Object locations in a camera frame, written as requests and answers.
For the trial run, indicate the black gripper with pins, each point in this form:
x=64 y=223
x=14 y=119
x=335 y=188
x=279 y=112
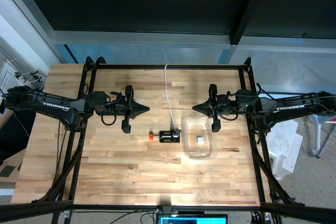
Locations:
x=216 y=126
x=128 y=93

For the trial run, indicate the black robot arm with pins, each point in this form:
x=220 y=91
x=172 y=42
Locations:
x=291 y=107
x=55 y=106

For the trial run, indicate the black clamp with red knob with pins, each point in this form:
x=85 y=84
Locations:
x=166 y=136

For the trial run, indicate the clear plastic tub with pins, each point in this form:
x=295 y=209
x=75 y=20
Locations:
x=207 y=153

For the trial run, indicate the white stepped foam block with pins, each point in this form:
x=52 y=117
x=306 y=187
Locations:
x=283 y=150

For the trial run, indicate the blue-edged screen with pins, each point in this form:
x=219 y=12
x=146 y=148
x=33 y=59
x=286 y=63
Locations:
x=191 y=220

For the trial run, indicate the brown cardboard box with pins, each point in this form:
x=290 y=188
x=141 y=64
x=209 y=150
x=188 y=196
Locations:
x=15 y=159

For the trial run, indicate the grey aluminium window frame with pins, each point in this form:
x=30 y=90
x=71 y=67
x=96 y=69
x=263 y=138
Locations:
x=131 y=36

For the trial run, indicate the small black fixed camera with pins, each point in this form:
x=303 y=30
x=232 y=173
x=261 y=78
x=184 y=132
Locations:
x=166 y=208

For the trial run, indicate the grey metal chair frame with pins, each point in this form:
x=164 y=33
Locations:
x=316 y=132

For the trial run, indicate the black aluminium table frame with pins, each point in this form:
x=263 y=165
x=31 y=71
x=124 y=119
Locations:
x=31 y=208

